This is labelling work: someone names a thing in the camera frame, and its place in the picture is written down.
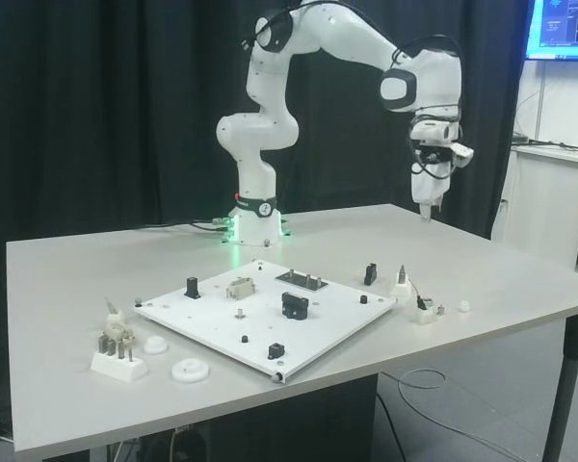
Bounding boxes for white medium gear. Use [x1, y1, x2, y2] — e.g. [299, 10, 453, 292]
[143, 336, 170, 357]

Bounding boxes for black plug with cable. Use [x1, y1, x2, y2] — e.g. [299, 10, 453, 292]
[406, 280, 434, 313]

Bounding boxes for black base cable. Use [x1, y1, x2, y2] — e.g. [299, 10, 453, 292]
[133, 218, 233, 234]

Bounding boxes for black curtain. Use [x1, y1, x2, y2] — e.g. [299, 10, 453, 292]
[0, 0, 536, 251]

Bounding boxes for black box under table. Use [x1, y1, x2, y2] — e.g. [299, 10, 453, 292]
[171, 373, 382, 462]

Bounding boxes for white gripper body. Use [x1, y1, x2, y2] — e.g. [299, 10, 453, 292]
[409, 161, 453, 204]

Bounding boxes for grey floor cable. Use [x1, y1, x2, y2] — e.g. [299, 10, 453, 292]
[378, 367, 545, 462]

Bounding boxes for white peg holder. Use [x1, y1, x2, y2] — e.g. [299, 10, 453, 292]
[90, 352, 149, 384]

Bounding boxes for white large gear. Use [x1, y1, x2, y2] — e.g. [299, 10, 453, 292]
[171, 358, 212, 385]

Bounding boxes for white task board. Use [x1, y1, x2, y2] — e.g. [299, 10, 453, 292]
[133, 258, 398, 385]

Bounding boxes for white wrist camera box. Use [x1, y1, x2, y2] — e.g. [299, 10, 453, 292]
[449, 141, 475, 168]

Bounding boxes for white cabinet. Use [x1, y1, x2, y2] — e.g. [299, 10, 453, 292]
[489, 141, 578, 279]

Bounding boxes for blue screen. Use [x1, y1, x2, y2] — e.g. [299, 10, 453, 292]
[523, 0, 578, 63]

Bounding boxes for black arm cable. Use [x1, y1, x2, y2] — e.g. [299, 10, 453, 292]
[388, 33, 464, 124]
[240, 0, 300, 51]

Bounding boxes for dark table leg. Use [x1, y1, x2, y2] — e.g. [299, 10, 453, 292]
[540, 300, 578, 462]

